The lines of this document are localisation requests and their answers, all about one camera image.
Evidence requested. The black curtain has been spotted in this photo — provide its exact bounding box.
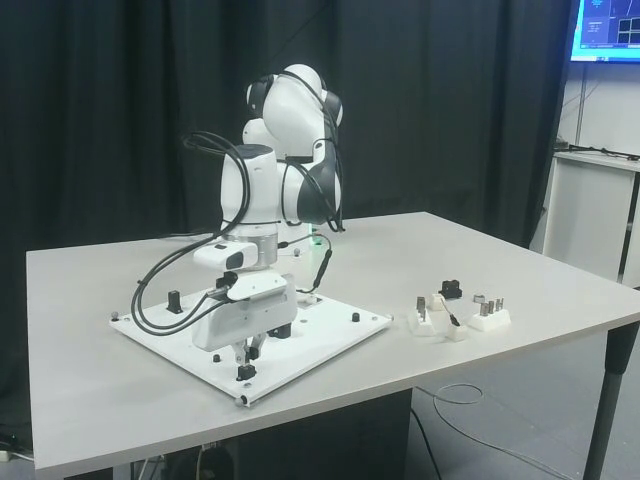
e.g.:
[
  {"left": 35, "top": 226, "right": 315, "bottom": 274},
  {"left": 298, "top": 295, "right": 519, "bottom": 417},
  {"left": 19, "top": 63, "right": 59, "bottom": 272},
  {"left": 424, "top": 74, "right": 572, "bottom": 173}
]
[{"left": 0, "top": 0, "right": 572, "bottom": 437}]

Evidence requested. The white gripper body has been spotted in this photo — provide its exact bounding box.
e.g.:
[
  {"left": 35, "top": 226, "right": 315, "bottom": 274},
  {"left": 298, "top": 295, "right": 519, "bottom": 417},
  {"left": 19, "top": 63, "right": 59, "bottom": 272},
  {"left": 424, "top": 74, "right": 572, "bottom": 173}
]
[{"left": 191, "top": 277, "right": 298, "bottom": 352}]

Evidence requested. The blue screen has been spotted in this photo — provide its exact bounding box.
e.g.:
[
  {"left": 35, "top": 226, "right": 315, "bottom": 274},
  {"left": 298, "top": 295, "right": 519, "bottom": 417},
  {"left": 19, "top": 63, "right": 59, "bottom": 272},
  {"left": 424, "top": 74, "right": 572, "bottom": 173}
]
[{"left": 569, "top": 0, "right": 640, "bottom": 64}]

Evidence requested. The thin grey floor cable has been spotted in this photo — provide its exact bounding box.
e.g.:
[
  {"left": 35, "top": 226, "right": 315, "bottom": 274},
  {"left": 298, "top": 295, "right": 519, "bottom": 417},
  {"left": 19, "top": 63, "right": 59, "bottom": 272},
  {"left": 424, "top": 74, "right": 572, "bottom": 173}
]
[{"left": 431, "top": 382, "right": 506, "bottom": 480}]

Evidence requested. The black cable on cabinet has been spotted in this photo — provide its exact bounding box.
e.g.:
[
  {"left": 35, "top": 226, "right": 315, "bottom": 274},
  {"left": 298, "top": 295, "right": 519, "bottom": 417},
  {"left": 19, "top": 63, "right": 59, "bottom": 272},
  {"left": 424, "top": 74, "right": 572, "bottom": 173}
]
[{"left": 553, "top": 142, "right": 640, "bottom": 162}]

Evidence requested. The white cabinet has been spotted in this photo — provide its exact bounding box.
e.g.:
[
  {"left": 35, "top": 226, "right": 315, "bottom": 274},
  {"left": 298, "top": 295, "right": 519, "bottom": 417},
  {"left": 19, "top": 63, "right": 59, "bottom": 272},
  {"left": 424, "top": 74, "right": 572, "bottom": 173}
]
[{"left": 541, "top": 149, "right": 640, "bottom": 290}]

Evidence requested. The white task board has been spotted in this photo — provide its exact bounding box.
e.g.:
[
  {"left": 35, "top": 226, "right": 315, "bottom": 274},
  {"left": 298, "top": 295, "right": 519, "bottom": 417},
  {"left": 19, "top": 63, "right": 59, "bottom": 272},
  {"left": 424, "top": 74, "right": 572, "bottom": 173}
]
[{"left": 109, "top": 271, "right": 393, "bottom": 407}]

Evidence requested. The white peg holder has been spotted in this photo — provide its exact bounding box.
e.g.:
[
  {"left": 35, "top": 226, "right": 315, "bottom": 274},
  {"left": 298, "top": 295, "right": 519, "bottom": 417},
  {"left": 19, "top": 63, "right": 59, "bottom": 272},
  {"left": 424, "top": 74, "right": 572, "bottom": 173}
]
[
  {"left": 407, "top": 306, "right": 442, "bottom": 338},
  {"left": 466, "top": 307, "right": 513, "bottom": 332}
]

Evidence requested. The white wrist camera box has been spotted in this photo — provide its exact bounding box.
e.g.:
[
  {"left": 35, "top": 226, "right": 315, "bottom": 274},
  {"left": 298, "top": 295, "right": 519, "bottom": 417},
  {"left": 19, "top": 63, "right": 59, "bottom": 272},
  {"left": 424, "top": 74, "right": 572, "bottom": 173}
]
[{"left": 192, "top": 242, "right": 258, "bottom": 272}]

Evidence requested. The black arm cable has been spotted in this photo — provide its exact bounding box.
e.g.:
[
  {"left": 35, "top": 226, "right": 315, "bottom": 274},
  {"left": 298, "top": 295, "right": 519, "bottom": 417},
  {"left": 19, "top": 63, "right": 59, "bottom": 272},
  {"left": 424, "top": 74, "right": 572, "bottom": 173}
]
[{"left": 129, "top": 74, "right": 346, "bottom": 337}]

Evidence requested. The black table leg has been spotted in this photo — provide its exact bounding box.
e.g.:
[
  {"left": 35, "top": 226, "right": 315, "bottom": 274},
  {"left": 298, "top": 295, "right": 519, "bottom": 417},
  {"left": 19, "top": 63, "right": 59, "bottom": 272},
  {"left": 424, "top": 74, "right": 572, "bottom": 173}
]
[{"left": 585, "top": 319, "right": 634, "bottom": 480}]

